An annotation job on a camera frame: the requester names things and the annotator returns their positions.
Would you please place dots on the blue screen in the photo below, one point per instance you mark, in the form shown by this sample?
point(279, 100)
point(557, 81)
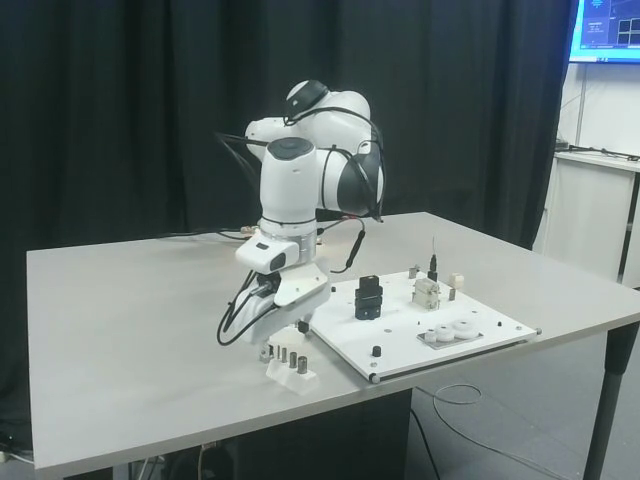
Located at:
point(607, 30)

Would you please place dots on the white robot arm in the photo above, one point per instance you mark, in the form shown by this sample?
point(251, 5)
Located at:
point(290, 190)

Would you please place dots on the black table leg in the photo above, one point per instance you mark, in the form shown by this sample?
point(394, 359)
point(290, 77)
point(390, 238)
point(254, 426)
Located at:
point(612, 400)

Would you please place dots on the medium metal round peg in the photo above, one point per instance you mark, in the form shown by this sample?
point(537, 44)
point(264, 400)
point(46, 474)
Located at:
point(293, 361)

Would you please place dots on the white cabinet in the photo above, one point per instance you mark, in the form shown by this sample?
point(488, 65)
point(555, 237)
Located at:
point(595, 220)

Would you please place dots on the white Ethernet plug block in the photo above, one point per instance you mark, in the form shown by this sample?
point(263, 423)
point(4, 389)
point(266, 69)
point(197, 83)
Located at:
point(426, 294)

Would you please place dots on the white medium gear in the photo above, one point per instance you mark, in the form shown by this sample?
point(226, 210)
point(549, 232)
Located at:
point(464, 330)

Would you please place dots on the black USB plug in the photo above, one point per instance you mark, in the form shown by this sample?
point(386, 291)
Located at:
point(433, 267)

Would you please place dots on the small metal round peg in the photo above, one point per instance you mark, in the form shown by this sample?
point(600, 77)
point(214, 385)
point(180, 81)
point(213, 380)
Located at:
point(284, 356)

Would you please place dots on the small white cube holder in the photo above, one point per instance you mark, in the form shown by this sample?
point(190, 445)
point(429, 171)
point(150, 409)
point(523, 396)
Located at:
point(457, 280)

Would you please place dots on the white small gear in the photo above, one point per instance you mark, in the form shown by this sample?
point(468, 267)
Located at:
point(443, 334)

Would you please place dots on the white task board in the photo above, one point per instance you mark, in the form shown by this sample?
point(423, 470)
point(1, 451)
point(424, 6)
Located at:
point(400, 320)

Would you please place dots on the large metal round peg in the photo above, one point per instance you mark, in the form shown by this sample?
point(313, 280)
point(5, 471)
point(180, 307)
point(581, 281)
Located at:
point(302, 366)

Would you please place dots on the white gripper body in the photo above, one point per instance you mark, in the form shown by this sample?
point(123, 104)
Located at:
point(280, 317)

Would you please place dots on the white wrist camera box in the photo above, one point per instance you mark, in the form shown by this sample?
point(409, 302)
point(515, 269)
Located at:
point(265, 255)

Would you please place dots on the black D-SUB plug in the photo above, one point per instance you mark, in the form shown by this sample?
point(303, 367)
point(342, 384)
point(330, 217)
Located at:
point(368, 300)

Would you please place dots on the black curtains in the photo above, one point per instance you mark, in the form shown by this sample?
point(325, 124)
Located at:
point(150, 110)

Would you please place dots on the small metal square peg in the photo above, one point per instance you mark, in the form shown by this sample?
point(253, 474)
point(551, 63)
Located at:
point(413, 272)

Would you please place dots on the black bolt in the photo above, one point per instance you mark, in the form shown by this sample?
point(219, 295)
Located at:
point(376, 351)

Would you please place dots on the white peg holder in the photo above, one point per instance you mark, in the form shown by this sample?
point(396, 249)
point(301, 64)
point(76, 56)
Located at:
point(295, 382)

